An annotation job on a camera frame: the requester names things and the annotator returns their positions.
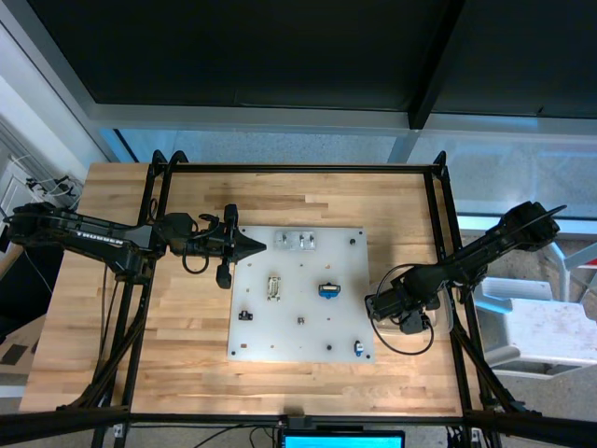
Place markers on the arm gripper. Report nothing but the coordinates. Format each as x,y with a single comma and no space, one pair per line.
415,322
228,242

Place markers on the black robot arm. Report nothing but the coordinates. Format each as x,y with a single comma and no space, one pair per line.
466,261
93,235

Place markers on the grey rectangular connector housing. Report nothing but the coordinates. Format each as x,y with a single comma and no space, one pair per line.
274,288

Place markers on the blue socket with white insert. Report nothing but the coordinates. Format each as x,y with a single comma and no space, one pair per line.
358,348

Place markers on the small black clamp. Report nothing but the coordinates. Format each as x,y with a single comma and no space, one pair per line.
245,315

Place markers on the blue D-sub connector holder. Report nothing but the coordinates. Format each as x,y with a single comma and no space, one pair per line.
329,290

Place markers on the white plastic board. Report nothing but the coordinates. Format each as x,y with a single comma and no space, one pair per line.
289,336

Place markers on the white plastic stool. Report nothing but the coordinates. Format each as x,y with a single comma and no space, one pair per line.
545,331

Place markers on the blue laptop screen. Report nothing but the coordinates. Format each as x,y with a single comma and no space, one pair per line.
342,441

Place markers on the white metal chair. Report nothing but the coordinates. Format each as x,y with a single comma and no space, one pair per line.
573,256

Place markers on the black aluminium frame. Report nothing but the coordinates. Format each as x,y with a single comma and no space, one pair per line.
298,168

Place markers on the black camera bracket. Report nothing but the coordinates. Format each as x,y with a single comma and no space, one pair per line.
296,420

